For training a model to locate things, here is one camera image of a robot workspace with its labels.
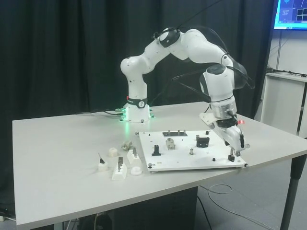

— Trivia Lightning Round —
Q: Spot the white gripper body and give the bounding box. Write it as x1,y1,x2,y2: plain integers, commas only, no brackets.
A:
218,125,246,153

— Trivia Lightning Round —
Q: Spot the thin black rod red tag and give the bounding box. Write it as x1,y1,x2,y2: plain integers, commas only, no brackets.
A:
236,119,245,147

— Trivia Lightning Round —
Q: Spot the flat white mounting plate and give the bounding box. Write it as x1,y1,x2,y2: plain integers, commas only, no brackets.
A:
199,111,218,125

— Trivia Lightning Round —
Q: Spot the white task board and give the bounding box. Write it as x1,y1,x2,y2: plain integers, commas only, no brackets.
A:
134,129,249,173

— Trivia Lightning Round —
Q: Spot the white cabinet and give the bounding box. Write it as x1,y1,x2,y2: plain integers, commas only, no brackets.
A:
253,71,307,139

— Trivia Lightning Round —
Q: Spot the black table leg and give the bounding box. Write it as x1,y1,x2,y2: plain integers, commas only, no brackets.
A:
280,153,302,230

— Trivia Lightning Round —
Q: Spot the small white peg holder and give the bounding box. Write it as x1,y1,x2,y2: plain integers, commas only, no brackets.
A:
126,152,140,165

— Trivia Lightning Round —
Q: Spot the silver metal connector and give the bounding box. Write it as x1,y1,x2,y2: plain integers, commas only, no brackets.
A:
121,140,133,152

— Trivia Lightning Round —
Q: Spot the large white peg holder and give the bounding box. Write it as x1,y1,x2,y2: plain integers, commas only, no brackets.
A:
111,166,128,181

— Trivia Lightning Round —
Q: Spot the blue screen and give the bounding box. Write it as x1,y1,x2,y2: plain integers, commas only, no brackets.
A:
273,0,307,31

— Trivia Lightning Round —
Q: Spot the black curtain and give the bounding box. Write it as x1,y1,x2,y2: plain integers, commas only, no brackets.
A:
0,0,275,218

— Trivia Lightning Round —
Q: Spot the silver wrist ring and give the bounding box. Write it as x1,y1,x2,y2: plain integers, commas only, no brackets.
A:
212,103,238,120

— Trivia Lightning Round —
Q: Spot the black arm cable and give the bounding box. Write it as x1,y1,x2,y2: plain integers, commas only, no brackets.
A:
171,26,255,113

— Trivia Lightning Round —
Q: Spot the black overhead cable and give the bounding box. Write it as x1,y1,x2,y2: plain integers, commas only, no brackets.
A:
177,0,212,28

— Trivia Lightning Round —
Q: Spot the black base cable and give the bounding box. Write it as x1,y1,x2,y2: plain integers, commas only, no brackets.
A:
71,108,128,118

